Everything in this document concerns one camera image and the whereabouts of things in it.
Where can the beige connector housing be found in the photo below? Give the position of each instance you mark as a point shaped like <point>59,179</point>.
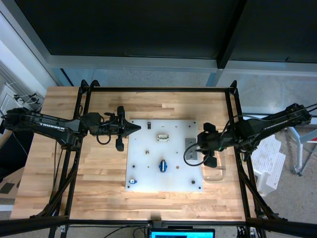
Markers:
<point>163,137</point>

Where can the white step stool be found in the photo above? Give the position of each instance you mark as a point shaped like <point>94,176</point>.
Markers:
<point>270,163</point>

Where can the white board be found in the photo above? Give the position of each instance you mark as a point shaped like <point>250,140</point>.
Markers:
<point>141,158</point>

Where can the small black socket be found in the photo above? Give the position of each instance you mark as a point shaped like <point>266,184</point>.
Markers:
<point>149,125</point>

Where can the black metal frame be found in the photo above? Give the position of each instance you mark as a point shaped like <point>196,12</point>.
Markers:
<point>29,224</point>

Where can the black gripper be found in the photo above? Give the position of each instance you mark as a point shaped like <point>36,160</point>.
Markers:
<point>211,162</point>
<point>120,146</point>

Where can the black table-level camera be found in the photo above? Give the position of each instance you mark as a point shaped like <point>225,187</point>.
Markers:
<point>158,224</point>

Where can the blue round mount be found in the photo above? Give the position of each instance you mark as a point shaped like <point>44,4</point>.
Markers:
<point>159,166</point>

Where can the blue laptop screen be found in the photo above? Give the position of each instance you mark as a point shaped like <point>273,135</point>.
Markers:
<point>180,234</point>

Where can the clear plastic tub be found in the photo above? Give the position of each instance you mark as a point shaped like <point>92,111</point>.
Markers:
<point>215,173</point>

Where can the grey metal stand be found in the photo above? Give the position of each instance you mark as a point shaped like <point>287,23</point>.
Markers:
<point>300,153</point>

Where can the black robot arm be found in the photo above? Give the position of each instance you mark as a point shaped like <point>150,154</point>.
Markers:
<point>29,121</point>
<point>272,124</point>

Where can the blue square base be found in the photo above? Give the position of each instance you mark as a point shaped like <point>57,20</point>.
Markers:
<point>129,181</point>

